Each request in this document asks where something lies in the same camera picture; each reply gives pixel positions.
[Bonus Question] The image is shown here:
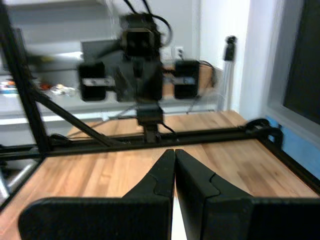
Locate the black camera on tripod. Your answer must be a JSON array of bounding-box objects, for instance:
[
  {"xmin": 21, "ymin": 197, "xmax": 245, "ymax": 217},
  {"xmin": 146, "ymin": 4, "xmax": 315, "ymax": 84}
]
[{"xmin": 219, "ymin": 36, "xmax": 238, "ymax": 112}]

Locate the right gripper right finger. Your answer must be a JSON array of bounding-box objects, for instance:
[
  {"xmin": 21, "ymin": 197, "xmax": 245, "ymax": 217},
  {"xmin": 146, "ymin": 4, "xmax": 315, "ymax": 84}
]
[{"xmin": 175, "ymin": 149, "xmax": 320, "ymax": 240}]

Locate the blue panel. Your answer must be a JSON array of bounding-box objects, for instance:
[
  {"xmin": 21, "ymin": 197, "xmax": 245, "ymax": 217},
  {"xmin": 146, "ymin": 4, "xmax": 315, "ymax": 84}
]
[{"xmin": 264, "ymin": 116, "xmax": 320, "ymax": 176}]

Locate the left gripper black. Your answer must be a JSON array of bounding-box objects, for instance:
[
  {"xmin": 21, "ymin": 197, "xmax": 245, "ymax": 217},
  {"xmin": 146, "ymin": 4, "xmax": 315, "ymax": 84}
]
[{"xmin": 78, "ymin": 57, "xmax": 201, "ymax": 102}]

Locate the white task board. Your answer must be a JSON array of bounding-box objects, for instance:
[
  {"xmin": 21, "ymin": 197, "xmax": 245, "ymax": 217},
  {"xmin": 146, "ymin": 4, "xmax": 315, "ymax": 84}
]
[{"xmin": 171, "ymin": 194, "xmax": 188, "ymax": 240}]

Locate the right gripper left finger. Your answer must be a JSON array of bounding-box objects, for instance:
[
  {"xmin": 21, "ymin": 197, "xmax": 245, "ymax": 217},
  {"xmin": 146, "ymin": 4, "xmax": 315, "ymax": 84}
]
[{"xmin": 19, "ymin": 149, "xmax": 175, "ymax": 240}]

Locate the black aluminium frame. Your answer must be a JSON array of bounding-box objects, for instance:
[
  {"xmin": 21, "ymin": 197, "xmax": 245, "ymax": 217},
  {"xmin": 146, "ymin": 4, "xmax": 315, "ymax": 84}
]
[{"xmin": 0, "ymin": 0, "xmax": 320, "ymax": 208}]

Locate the white wall outlet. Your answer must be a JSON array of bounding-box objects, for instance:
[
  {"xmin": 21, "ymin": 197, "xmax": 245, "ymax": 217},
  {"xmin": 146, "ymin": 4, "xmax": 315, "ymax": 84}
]
[{"xmin": 174, "ymin": 46, "xmax": 185, "ymax": 60}]

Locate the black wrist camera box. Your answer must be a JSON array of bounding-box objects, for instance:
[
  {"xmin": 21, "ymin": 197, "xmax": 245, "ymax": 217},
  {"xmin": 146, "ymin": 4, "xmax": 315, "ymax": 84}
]
[{"xmin": 121, "ymin": 14, "xmax": 161, "ymax": 56}]

